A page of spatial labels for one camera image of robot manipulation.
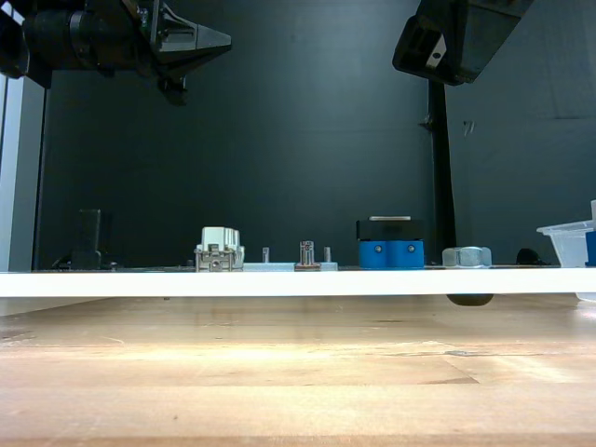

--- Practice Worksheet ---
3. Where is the silver M12 hex nut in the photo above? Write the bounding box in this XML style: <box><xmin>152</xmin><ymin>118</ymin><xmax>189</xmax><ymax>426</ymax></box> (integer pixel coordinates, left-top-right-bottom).
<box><xmin>440</xmin><ymin>245</ymin><xmax>494</xmax><ymax>270</ymax></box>

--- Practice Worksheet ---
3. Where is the grey rectangular connector housing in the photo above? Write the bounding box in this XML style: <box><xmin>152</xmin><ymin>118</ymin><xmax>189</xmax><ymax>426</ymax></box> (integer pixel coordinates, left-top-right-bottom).
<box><xmin>193</xmin><ymin>226</ymin><xmax>246</xmax><ymax>273</ymax></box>

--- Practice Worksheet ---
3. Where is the black clamp connector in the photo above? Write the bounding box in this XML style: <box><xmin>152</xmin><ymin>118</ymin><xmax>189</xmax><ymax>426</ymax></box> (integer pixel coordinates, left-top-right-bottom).
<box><xmin>70</xmin><ymin>208</ymin><xmax>117</xmax><ymax>271</ymax></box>

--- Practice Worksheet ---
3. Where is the clear plastic tub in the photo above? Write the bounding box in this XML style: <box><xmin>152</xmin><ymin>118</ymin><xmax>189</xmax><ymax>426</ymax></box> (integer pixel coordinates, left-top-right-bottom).
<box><xmin>535</xmin><ymin>221</ymin><xmax>596</xmax><ymax>304</ymax></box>

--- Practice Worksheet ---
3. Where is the silver block with three screws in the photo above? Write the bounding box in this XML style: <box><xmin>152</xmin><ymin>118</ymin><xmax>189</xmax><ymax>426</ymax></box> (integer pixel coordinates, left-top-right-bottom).
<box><xmin>242</xmin><ymin>245</ymin><xmax>339</xmax><ymax>273</ymax></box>

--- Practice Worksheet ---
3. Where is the white plastic board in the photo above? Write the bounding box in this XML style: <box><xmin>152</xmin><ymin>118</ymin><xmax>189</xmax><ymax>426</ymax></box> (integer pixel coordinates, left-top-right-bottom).
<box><xmin>0</xmin><ymin>264</ymin><xmax>596</xmax><ymax>299</ymax></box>

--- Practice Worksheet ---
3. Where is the small silver metal connector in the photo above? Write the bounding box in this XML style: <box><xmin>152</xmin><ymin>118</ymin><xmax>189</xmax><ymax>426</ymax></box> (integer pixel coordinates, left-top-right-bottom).
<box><xmin>293</xmin><ymin>240</ymin><xmax>323</xmax><ymax>272</ymax></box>

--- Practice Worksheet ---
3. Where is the blue and white connector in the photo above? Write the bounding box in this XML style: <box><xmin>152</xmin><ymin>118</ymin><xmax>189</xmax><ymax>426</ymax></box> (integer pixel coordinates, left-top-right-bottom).
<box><xmin>584</xmin><ymin>199</ymin><xmax>596</xmax><ymax>267</ymax></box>

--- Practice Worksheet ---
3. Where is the black M12 threaded bolt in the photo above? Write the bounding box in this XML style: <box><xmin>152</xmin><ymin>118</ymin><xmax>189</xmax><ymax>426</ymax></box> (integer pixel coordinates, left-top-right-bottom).
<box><xmin>445</xmin><ymin>292</ymin><xmax>494</xmax><ymax>307</ymax></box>

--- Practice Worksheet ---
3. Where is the black backdrop post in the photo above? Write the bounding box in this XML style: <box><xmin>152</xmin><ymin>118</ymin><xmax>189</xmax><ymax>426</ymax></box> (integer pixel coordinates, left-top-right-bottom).
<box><xmin>426</xmin><ymin>78</ymin><xmax>460</xmax><ymax>270</ymax></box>

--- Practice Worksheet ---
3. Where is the black connector on blue mount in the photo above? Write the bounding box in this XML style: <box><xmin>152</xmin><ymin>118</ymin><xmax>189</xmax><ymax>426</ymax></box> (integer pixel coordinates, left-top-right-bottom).
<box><xmin>356</xmin><ymin>214</ymin><xmax>426</xmax><ymax>270</ymax></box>

